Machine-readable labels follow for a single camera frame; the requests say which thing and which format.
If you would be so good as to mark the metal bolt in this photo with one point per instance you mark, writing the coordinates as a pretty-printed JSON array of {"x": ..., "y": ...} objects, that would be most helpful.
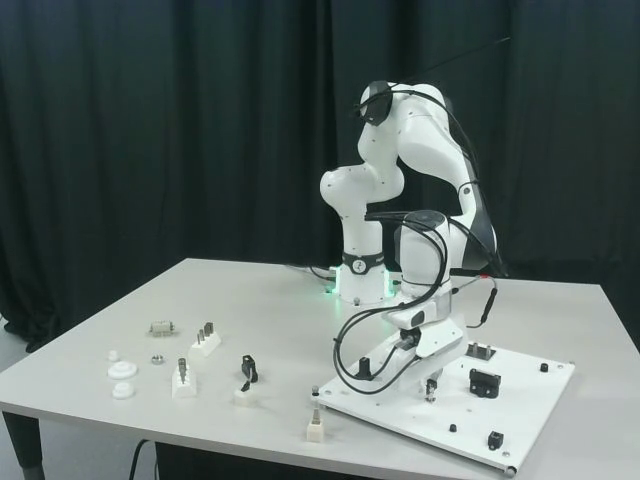
[{"x": 182, "y": 367}]

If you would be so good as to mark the silver metal hex nut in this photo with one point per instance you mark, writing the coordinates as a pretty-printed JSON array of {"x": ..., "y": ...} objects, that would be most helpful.
[{"x": 158, "y": 359}]

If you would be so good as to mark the black D-SUB plug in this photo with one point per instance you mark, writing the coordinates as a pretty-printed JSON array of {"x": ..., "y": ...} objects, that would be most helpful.
[{"x": 482, "y": 385}]

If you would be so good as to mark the white small square holder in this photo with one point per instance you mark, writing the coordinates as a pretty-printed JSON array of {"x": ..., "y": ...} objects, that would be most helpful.
[{"x": 315, "y": 434}]

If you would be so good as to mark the white round plug holder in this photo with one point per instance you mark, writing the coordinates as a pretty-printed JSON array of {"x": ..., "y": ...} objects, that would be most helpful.
[{"x": 245, "y": 399}]

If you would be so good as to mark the metal BNC plug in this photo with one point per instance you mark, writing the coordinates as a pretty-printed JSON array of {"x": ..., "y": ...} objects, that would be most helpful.
[{"x": 430, "y": 391}]

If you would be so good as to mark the metal square peg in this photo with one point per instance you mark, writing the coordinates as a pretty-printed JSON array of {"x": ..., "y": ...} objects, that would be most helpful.
[
  {"x": 210, "y": 330},
  {"x": 316, "y": 416}
]

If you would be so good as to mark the white medium gear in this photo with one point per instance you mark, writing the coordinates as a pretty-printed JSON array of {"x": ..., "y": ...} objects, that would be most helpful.
[{"x": 123, "y": 391}]

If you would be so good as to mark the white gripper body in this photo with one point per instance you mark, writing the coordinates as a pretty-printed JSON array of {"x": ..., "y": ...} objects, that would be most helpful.
[{"x": 440, "y": 340}]

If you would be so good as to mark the white long peg holder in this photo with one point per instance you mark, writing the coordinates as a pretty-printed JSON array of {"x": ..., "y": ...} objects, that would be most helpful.
[{"x": 202, "y": 349}]

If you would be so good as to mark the thin black rod red tag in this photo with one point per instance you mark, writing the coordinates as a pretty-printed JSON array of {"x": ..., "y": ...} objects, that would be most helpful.
[{"x": 491, "y": 300}]

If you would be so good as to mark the black curtain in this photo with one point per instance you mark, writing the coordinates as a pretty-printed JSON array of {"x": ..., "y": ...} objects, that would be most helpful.
[{"x": 150, "y": 125}]

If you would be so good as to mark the black table leg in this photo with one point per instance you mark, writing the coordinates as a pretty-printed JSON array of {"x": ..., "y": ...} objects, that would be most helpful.
[{"x": 22, "y": 445}]

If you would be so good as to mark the white task board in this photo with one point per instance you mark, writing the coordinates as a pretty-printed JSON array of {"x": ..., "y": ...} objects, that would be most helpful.
[{"x": 450, "y": 417}]

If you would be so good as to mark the grey metal connector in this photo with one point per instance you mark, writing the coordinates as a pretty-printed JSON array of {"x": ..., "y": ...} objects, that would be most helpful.
[{"x": 162, "y": 329}]

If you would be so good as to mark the white small gear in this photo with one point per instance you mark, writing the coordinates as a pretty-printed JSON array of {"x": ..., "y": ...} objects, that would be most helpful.
[{"x": 112, "y": 356}]

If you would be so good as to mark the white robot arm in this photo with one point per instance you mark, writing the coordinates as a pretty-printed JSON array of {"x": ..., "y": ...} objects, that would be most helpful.
[{"x": 380, "y": 150}]

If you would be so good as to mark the white large gear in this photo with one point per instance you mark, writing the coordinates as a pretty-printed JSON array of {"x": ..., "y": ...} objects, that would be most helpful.
[{"x": 121, "y": 372}]

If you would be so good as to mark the white wedge holder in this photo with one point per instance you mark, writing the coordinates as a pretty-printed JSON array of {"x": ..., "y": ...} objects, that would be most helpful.
[{"x": 185, "y": 390}]

